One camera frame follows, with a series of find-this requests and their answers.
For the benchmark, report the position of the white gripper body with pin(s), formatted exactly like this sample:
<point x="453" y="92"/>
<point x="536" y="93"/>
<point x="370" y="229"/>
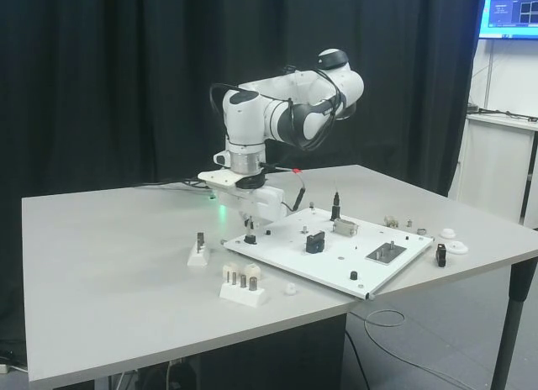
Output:
<point x="256" y="203"/>

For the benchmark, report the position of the grey Ethernet plug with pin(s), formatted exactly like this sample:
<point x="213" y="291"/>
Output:
<point x="249" y="230"/>

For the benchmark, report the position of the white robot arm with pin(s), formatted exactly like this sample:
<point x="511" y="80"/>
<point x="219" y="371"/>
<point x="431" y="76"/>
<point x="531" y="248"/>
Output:
<point x="246" y="121"/>

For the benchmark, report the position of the black wrist band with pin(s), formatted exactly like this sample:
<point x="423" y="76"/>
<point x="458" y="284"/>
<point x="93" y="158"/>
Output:
<point x="252" y="182"/>

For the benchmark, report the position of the thin black rod red tag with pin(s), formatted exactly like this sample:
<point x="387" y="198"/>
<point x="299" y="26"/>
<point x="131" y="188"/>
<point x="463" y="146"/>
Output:
<point x="301" y="196"/>

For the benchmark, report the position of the flat white mounting plate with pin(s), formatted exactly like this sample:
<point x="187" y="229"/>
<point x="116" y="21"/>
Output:
<point x="216" y="180"/>

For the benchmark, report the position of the cream plug holder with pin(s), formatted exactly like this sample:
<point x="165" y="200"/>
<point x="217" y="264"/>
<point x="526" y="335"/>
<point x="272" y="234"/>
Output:
<point x="252" y="270"/>

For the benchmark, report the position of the metal square peg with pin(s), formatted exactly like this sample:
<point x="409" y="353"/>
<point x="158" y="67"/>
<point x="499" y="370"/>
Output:
<point x="200" y="240"/>

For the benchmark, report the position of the medium metal round peg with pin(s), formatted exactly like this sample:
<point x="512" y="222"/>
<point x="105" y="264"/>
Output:
<point x="242" y="280"/>

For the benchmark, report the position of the white square peg holder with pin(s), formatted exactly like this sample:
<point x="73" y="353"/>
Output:
<point x="197" y="259"/>

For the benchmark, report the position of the large metal round peg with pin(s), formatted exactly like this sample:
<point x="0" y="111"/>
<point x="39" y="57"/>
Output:
<point x="253" y="284"/>

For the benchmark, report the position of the white task board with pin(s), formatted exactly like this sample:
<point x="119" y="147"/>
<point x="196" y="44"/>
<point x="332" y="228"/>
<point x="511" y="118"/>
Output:
<point x="294" y="272"/>

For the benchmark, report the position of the white round peg holder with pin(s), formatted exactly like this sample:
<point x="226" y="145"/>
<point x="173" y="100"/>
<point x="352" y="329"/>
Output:
<point x="239" y="297"/>

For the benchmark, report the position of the white small gear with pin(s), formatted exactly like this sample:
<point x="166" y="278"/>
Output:
<point x="290" y="289"/>

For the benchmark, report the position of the black waterproof plug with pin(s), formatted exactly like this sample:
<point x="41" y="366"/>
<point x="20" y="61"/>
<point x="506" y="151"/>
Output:
<point x="335" y="211"/>

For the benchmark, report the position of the black box under table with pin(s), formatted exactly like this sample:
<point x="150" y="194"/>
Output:
<point x="231" y="356"/>

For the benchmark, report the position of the beige metal connector block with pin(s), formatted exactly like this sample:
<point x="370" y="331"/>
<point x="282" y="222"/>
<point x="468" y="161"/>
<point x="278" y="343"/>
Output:
<point x="391" y="221"/>

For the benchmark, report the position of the metal BNC plug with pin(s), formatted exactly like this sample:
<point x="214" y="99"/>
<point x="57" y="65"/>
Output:
<point x="409" y="222"/>

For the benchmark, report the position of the metal hex bolt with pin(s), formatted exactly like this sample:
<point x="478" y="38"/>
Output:
<point x="421" y="230"/>

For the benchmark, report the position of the black curtain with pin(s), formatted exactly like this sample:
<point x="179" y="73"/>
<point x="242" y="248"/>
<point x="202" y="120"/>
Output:
<point x="126" y="70"/>

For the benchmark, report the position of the black D-SUB plug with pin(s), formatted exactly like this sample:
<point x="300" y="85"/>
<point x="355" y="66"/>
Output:
<point x="441" y="255"/>

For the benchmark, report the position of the white medium gear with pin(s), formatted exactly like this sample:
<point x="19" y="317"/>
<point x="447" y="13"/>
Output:
<point x="446" y="234"/>

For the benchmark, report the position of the white large gear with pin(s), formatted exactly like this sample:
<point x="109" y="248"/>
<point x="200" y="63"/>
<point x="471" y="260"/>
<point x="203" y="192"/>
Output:
<point x="457" y="248"/>

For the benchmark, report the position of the white cabinet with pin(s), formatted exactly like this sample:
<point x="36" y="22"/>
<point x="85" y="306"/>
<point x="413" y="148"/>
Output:
<point x="496" y="171"/>

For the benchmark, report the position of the dark table leg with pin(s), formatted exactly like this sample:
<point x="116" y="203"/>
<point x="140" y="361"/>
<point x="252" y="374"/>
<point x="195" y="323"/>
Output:
<point x="510" y="323"/>

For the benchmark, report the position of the white power strip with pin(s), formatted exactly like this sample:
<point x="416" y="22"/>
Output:
<point x="4" y="367"/>

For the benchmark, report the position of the blue screen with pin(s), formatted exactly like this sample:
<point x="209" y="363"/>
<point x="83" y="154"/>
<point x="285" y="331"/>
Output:
<point x="510" y="12"/>

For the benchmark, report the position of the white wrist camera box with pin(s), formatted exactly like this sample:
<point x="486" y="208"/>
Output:
<point x="221" y="159"/>

